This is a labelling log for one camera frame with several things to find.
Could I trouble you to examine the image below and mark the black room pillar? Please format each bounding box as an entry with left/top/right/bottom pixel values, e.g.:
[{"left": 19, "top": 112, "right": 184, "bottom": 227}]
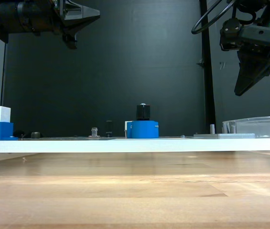
[{"left": 198, "top": 0, "right": 216, "bottom": 134}]

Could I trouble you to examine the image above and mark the black plug with silver top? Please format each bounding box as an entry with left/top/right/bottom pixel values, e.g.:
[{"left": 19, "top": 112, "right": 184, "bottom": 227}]
[{"left": 136, "top": 103, "right": 151, "bottom": 121}]

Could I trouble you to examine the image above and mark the blue round clamp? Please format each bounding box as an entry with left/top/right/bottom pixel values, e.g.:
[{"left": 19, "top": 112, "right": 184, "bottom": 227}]
[{"left": 130, "top": 120, "right": 160, "bottom": 139}]

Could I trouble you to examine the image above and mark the beige connector housing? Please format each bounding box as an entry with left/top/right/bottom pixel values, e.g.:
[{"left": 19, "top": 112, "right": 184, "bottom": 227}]
[{"left": 124, "top": 121, "right": 132, "bottom": 138}]

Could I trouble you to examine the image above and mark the white task board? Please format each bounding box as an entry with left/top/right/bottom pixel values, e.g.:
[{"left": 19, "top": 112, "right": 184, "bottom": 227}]
[{"left": 0, "top": 137, "right": 270, "bottom": 154}]

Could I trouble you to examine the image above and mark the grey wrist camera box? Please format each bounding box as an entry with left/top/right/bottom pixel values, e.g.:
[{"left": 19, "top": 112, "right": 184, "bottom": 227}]
[{"left": 240, "top": 24, "right": 270, "bottom": 49}]

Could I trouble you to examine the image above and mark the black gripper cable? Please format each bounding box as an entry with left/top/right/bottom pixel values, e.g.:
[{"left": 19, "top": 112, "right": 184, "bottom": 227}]
[{"left": 191, "top": 0, "right": 257, "bottom": 34}]

